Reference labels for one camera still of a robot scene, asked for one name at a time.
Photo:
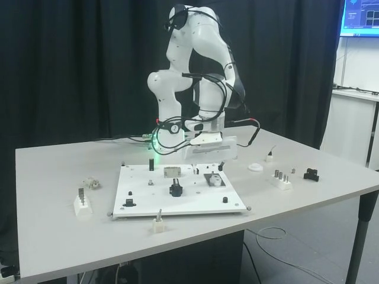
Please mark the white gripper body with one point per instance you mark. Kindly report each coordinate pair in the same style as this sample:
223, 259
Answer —
213, 152

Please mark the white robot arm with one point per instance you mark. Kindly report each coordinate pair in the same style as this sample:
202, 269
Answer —
177, 50

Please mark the white medium gear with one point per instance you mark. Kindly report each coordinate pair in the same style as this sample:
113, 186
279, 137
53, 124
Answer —
212, 178

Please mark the white small gear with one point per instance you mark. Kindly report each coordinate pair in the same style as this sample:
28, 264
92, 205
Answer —
220, 181

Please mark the white large gear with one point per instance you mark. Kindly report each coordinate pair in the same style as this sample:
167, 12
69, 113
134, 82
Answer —
255, 167

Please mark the flat white mounting plate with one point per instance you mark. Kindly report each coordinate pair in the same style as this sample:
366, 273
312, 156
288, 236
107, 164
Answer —
205, 139

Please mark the black waterproof plug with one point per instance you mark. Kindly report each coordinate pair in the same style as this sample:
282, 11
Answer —
175, 190

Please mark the white task board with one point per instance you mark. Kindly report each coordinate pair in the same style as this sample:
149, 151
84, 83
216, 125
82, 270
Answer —
165, 204

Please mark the small white plug holder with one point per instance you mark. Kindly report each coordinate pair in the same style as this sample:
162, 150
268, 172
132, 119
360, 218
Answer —
269, 158

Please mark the metal large round peg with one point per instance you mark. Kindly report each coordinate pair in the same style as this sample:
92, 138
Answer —
276, 173

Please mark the metal bolt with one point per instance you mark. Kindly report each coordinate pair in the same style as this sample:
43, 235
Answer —
159, 215

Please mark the metal medium round peg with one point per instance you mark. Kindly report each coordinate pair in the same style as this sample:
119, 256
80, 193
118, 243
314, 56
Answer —
280, 174

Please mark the white round peg holder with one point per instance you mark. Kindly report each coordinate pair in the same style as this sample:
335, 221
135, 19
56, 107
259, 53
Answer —
282, 185

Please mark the small white bolt holder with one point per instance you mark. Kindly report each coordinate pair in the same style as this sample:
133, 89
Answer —
158, 227

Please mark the metal BNC plug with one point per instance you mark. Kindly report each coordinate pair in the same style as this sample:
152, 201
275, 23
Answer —
293, 171

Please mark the black D-SUB plug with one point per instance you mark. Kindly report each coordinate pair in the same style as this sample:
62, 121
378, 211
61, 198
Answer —
311, 175

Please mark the metal large square peg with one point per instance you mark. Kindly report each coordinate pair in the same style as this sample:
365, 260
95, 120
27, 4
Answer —
80, 193

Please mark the white square peg holder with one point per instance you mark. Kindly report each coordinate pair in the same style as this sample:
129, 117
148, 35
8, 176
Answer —
83, 211

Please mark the white cabinet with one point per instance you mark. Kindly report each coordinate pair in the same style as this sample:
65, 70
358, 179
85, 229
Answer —
349, 127

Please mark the black curtain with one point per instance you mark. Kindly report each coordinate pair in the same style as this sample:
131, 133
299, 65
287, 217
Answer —
74, 74

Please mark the dark grey table leg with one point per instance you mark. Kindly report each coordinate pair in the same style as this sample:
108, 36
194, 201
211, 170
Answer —
362, 236

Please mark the blue screen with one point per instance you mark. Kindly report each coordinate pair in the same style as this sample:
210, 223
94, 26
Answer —
359, 17

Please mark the small white wrist camera box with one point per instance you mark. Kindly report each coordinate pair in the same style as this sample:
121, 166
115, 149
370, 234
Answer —
195, 126

